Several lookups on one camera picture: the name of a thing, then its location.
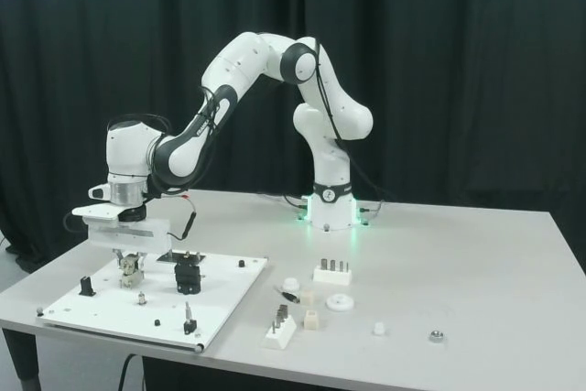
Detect white square peg holder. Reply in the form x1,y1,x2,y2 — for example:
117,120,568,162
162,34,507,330
261,317,295,350

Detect thin black rod on wire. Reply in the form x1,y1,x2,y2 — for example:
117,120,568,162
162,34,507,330
148,192,197,242

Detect black plug with short cable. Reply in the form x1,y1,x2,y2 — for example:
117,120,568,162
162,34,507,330
273,286,301,304

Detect white large gear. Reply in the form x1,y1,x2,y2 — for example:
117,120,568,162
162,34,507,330
325,293,356,313

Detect black base cable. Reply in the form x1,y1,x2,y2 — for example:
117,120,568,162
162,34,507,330
356,201,385,223
255,190,309,209

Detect white task board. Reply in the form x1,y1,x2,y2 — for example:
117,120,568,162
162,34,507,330
35,251,269,355

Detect white round peg holder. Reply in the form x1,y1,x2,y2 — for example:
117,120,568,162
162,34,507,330
312,266,353,286

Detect black D-SUB plug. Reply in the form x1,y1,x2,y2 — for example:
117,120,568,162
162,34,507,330
173,250,202,296

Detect black curtain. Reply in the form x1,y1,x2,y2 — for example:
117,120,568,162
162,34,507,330
0,0,586,268

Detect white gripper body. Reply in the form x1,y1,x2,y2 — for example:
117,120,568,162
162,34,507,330
86,216,171,253

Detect thick black hanging cable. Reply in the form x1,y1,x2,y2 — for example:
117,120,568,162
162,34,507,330
119,353,141,391

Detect beige metal waterproof plug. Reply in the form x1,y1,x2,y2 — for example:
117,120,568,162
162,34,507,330
117,254,141,278

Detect black table leg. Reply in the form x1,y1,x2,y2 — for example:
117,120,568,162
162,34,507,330
0,327,38,391

